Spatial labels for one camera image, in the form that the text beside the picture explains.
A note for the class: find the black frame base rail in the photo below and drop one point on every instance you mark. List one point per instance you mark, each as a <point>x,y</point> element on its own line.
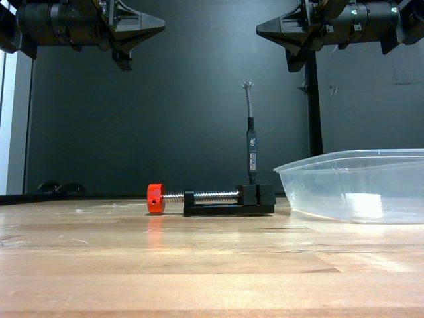
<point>83,198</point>

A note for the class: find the black gripper wedge finger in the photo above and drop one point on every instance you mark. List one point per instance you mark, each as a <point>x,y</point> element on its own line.
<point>139,24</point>
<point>288,30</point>
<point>123,58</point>
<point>295,58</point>

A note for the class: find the clear plastic container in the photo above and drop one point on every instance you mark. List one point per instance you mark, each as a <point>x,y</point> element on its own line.
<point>348,195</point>

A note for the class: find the black upright frame post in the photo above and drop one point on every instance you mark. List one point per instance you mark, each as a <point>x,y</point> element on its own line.
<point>314,116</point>

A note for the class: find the black vise with orange knob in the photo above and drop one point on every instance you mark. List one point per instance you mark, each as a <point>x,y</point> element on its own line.
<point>255,198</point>

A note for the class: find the dark rounded object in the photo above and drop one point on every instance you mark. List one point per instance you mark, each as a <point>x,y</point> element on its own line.
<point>73,188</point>
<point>46,187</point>

